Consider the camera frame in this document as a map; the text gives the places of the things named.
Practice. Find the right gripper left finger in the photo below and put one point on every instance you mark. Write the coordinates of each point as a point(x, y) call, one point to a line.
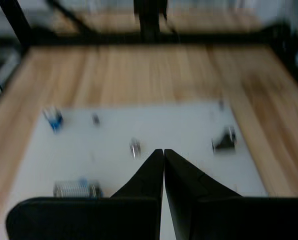
point(89, 217)

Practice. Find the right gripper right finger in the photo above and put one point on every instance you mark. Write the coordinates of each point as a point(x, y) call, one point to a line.
point(239, 217)

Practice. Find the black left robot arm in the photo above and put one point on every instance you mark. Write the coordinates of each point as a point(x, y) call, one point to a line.
point(149, 22)

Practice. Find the black block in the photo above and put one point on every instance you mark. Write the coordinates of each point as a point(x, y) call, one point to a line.
point(225, 143)

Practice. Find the white connector housing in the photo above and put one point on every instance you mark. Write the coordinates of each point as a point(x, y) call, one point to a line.
point(134, 147)

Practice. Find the black knurled knob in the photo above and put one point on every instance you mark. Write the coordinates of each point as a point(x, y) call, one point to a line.
point(96, 119)

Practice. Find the white cube block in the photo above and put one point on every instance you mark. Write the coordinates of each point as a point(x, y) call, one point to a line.
point(52, 112)

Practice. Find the white board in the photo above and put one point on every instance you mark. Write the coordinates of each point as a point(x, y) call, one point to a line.
point(164, 125)

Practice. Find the blue round mount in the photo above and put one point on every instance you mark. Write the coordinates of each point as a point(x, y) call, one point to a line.
point(74, 188)

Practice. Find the blue square mount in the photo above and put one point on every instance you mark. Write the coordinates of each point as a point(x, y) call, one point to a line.
point(56, 125)

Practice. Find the black aluminium frame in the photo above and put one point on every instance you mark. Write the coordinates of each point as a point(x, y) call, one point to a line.
point(214, 38)

